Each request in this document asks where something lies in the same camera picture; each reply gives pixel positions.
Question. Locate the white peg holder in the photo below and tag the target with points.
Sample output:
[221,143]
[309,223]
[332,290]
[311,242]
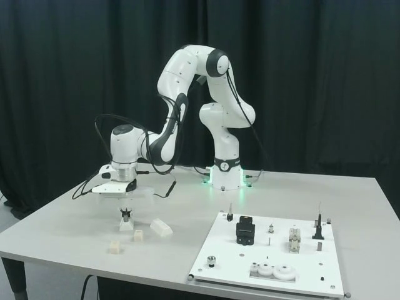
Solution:
[126,225]

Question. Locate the black curtain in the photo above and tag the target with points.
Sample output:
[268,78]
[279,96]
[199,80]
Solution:
[62,62]

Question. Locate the white task board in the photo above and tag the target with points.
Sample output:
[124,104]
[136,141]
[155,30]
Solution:
[281,253]

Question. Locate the white large gear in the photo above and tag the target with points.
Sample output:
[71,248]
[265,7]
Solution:
[284,272]

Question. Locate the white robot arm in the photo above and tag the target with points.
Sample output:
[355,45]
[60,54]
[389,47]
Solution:
[225,131]

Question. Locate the black table leg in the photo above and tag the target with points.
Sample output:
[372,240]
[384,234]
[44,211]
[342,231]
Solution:
[14,278]

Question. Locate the white small gear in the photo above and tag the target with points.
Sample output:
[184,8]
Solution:
[254,266]

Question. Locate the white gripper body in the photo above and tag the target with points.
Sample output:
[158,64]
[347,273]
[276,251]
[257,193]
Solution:
[143,195]

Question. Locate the small black plug with pin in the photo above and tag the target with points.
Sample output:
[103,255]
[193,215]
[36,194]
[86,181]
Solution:
[230,216]

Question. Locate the beige metal connector block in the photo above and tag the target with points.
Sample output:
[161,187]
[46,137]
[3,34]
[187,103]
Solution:
[294,242]

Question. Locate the white medium gear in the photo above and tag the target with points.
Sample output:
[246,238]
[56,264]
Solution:
[265,269]

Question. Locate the large metal round peg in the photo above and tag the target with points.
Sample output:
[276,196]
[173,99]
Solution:
[126,217]

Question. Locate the black control box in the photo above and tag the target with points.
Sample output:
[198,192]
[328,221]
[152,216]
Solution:
[150,290]

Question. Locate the metal BNC plug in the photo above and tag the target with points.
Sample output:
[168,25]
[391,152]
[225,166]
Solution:
[271,228]

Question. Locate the black D-SUB plug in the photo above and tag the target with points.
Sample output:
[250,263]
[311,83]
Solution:
[244,232]

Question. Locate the small white cube holder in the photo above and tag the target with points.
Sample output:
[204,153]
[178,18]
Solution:
[138,235]
[115,247]

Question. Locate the long empty white holder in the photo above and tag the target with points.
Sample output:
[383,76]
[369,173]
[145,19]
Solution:
[161,227]

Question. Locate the round metal bolt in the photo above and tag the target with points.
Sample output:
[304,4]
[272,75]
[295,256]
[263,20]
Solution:
[210,261]

